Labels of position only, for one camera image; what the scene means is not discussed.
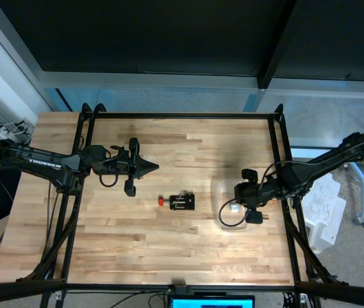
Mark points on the white foam block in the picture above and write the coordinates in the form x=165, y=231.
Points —
x=234, y=208

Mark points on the small black table camera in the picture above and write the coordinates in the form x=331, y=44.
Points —
x=179, y=287

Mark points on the clear plastic tub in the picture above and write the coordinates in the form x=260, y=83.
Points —
x=233, y=228

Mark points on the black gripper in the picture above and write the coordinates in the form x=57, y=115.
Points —
x=133, y=147
x=251, y=174

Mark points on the white stepped plastic block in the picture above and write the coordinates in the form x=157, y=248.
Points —
x=323, y=218

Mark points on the black metal table frame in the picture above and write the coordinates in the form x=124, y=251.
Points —
x=182, y=115

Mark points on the black clamp with red knob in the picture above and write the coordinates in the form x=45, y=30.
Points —
x=188, y=203

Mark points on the blue laptop screen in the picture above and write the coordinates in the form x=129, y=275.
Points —
x=211, y=302

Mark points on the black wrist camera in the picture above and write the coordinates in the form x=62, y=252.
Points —
x=241, y=192
x=122, y=165

